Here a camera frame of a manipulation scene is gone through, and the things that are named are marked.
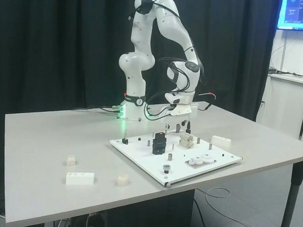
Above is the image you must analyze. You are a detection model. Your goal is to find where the blue screen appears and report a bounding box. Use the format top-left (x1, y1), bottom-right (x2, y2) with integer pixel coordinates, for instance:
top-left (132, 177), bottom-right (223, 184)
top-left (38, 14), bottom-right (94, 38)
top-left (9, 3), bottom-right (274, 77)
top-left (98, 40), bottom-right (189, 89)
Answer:
top-left (276, 0), bottom-right (303, 32)

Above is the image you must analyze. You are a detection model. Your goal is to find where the black base cable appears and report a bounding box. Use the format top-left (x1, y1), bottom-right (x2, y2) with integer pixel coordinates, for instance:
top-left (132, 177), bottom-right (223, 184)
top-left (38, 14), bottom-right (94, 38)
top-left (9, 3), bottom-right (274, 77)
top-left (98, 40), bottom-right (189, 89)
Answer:
top-left (74, 104), bottom-right (124, 114)

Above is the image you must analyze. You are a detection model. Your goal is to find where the black curtain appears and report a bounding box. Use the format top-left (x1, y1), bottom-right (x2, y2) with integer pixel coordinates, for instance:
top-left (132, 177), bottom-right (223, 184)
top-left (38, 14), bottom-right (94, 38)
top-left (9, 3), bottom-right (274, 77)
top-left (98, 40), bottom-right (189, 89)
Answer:
top-left (0, 0), bottom-right (286, 223)

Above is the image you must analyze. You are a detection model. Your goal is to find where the grey floor cable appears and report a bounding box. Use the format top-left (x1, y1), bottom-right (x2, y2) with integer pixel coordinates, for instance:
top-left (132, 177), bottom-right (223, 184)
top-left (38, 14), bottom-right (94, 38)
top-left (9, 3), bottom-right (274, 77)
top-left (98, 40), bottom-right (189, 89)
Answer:
top-left (203, 187), bottom-right (285, 226)

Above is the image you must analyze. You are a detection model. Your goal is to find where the white angled holder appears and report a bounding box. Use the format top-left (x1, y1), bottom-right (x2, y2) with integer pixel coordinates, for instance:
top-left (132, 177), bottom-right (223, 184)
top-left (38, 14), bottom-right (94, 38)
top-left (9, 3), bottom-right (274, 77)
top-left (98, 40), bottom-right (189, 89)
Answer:
top-left (210, 135), bottom-right (232, 146)

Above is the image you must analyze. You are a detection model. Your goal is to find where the thin black rod on wire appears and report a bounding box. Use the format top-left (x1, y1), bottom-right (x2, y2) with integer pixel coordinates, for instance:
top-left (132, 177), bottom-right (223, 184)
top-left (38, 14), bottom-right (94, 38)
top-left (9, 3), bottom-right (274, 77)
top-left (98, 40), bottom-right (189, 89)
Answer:
top-left (186, 91), bottom-right (217, 135)

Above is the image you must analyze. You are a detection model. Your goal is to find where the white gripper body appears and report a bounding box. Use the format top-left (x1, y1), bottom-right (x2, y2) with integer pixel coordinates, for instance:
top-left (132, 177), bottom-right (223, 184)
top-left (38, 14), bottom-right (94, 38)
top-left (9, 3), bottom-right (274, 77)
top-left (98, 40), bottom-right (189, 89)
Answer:
top-left (149, 101), bottom-right (199, 118)

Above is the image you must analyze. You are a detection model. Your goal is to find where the black D-SUB plug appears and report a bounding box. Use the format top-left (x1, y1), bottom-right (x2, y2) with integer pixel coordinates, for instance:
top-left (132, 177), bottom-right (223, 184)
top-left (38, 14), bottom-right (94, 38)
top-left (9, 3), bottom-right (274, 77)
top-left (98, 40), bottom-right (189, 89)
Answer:
top-left (152, 132), bottom-right (168, 155)

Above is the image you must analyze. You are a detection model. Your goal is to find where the beige plug block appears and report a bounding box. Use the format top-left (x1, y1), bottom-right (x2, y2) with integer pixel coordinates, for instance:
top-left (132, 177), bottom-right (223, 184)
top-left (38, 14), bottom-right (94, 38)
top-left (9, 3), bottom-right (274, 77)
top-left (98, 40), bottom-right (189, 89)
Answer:
top-left (179, 133), bottom-right (196, 150)

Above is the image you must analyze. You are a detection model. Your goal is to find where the white task board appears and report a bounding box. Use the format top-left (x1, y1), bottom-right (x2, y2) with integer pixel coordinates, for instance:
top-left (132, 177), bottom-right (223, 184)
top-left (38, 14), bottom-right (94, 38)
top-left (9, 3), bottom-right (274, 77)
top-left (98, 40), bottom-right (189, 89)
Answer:
top-left (107, 130), bottom-right (244, 190)

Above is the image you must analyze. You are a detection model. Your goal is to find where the dark table leg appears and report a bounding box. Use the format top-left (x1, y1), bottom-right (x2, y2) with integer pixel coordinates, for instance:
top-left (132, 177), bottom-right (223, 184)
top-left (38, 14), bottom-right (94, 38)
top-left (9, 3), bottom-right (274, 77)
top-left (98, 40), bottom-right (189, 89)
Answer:
top-left (280, 162), bottom-right (303, 227)

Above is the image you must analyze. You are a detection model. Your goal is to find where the long white holder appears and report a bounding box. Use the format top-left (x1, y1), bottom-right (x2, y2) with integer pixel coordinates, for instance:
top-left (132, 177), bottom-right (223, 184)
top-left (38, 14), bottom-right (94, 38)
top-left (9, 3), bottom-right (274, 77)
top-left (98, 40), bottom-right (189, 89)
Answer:
top-left (65, 171), bottom-right (95, 186)

